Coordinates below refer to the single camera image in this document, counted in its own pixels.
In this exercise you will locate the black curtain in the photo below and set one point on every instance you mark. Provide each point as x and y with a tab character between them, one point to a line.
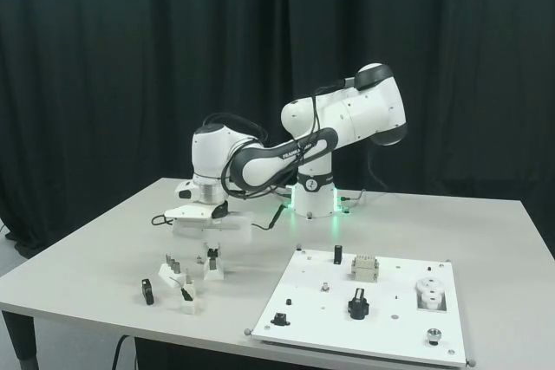
86	40

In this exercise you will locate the black USB plug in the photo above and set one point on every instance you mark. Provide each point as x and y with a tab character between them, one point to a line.
340	255

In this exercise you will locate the white small gear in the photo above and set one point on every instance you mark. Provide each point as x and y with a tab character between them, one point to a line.
433	305

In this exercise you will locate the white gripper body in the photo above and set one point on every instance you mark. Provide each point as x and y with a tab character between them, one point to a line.
234	231

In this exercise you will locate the black table leg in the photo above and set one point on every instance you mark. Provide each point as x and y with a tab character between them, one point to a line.
19	339

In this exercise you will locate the white medium gear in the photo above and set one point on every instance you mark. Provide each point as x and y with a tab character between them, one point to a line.
432	296

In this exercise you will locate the large metal round peg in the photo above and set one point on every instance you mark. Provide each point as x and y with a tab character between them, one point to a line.
177	268

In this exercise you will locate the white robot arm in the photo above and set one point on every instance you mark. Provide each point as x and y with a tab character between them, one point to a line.
368	114

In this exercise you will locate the black waterproof plug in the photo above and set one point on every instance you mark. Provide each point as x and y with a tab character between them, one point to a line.
358	303

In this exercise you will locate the small white Ethernet plug holder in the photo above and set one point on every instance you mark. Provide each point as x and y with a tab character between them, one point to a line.
191	307

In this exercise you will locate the white round peg holder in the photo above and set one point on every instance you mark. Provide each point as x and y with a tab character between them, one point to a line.
170	278

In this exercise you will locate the small metal square peg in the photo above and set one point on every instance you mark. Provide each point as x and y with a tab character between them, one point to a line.
214	262

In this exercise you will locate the white task board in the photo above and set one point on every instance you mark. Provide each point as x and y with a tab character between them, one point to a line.
347	322

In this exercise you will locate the white stepped square peg holder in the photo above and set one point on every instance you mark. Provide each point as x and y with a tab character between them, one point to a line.
214	274

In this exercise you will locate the white large gear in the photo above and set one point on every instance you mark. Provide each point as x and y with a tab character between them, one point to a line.
429	285

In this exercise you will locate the black D-SUB plug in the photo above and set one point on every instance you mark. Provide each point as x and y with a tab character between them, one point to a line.
148	292

